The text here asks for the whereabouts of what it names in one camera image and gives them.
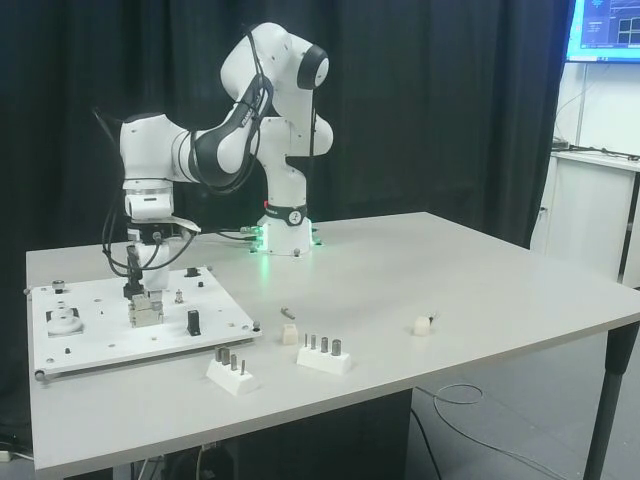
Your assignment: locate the black cable loop at wrist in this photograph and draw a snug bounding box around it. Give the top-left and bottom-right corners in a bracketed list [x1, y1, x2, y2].
[91, 106, 133, 279]

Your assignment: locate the white task board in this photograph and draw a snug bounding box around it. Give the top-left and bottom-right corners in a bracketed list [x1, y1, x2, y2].
[27, 264, 264, 385]

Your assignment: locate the grey cable on floor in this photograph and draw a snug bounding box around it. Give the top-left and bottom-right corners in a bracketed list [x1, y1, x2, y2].
[412, 382, 640, 480]

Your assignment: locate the white square peg holder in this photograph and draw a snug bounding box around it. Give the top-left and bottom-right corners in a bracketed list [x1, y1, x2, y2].
[206, 356, 263, 398]

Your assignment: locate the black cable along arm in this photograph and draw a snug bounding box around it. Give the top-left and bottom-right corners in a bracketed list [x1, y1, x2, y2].
[187, 27, 277, 197]

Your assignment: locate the black table leg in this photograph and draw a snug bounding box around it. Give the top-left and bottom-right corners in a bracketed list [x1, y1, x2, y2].
[585, 318, 638, 480]

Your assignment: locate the white round peg holder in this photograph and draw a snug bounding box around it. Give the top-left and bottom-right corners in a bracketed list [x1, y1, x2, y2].
[296, 345, 355, 378]

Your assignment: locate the black cable at arm foot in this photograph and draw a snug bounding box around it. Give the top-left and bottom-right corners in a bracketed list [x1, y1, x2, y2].
[202, 226, 264, 247]

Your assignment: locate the blue screen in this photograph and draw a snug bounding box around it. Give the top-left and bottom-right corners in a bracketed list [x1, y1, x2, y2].
[565, 0, 640, 65]

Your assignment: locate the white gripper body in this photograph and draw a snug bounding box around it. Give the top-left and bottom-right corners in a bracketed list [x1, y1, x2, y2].
[131, 242, 172, 292]

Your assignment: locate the white cabinet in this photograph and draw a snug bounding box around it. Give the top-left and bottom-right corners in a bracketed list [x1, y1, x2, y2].
[529, 148, 640, 290]

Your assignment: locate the white large gear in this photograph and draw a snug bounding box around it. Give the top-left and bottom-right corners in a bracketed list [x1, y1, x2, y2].
[47, 307, 87, 338]

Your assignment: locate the black curtain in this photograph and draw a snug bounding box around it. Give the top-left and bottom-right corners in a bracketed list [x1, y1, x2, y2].
[0, 0, 581, 284]

